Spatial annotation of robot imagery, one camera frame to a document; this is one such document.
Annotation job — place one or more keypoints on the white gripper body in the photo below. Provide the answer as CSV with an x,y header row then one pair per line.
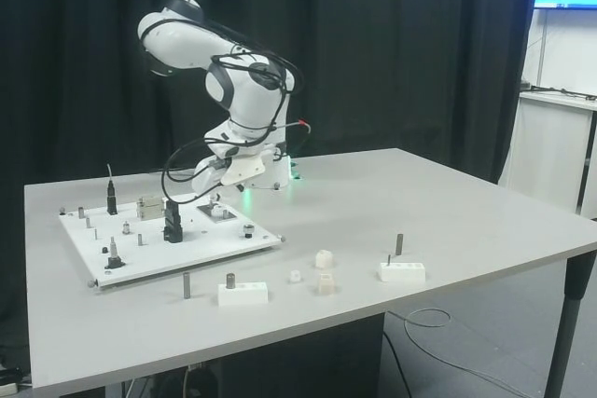
x,y
210,179

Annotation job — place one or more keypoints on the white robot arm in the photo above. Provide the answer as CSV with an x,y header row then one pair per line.
x,y
242,104

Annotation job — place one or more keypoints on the white medium gear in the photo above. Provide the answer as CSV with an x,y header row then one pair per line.
x,y
217,210

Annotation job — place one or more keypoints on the white small gear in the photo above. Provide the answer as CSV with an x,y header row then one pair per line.
x,y
294,275

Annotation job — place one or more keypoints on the black D-SUB plug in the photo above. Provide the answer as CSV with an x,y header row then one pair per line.
x,y
172,225

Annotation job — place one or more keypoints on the round black waterproof plug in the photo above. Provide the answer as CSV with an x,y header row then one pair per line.
x,y
248,231

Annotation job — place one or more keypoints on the metal BNC plug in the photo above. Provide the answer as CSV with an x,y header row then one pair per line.
x,y
126,229

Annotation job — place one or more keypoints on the black Ethernet plug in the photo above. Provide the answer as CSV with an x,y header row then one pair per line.
x,y
111,197

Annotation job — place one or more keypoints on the thick metal round peg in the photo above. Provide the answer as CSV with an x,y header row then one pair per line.
x,y
230,279

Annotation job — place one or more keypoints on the white task board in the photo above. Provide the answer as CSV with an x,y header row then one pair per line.
x,y
140,258

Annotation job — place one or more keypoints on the tall metal round peg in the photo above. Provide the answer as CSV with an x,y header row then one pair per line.
x,y
186,285

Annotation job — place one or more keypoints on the white peg holder block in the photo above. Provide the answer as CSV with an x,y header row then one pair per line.
x,y
242,295
401,272

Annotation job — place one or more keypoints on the metal bolt with black base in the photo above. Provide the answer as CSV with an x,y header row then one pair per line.
x,y
113,256

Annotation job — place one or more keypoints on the short dark metal peg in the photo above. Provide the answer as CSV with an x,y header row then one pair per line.
x,y
81,212

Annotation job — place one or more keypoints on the small cream holder block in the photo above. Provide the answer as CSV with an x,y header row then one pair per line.
x,y
326,284
324,258

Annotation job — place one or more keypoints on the dark metal square peg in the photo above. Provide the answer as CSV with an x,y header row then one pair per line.
x,y
399,244

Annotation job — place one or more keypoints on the black curtain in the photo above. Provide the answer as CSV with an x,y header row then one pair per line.
x,y
420,44

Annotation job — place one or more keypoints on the white power strip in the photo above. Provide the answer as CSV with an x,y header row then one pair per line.
x,y
9,386

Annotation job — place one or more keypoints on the white cabinet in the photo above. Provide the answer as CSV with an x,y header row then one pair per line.
x,y
550,146

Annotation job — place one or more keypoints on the dark grey table leg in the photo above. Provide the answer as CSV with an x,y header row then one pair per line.
x,y
566,323

